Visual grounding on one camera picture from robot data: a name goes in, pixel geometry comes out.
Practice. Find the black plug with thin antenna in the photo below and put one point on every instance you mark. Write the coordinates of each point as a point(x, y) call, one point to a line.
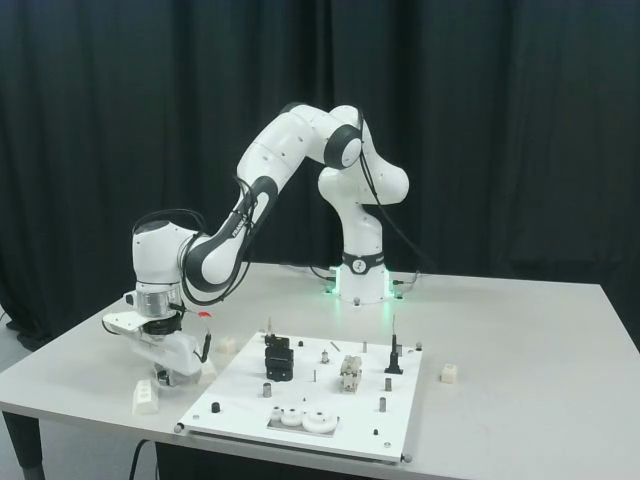
point(394, 360)

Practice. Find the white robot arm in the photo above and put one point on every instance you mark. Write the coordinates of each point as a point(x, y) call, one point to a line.
point(280, 150)

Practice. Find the black rod with red tag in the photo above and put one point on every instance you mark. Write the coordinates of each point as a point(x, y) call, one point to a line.
point(206, 342)

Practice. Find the dark table leg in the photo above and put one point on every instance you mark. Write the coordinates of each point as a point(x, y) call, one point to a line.
point(22, 445)

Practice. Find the white holder with holes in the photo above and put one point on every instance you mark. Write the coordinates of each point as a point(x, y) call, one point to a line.
point(145, 397)

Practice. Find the black D-SUB plug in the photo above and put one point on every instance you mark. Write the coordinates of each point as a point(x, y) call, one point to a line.
point(277, 362)

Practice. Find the metal round peg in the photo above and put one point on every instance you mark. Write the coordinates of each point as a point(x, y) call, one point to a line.
point(266, 389)
point(382, 403)

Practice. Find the white small gear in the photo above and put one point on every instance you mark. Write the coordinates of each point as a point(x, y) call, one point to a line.
point(276, 413)

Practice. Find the white large gear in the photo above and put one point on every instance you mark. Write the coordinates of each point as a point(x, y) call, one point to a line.
point(319, 422)

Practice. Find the black curtain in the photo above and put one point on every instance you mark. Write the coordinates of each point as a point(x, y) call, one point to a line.
point(100, 100)

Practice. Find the black plug with metal pin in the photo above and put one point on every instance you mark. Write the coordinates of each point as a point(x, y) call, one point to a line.
point(270, 330)

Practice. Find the small white cube holder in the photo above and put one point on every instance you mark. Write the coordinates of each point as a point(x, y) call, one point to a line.
point(228, 345)
point(448, 374)

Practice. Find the white task board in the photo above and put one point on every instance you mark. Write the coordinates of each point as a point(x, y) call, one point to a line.
point(325, 400)

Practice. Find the beige plug block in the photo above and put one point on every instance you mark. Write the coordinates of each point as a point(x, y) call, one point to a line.
point(350, 375)

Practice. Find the white medium gear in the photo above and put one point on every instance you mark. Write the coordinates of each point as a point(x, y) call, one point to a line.
point(291, 418)

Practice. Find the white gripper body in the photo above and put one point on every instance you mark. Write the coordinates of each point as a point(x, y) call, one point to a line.
point(175, 352)

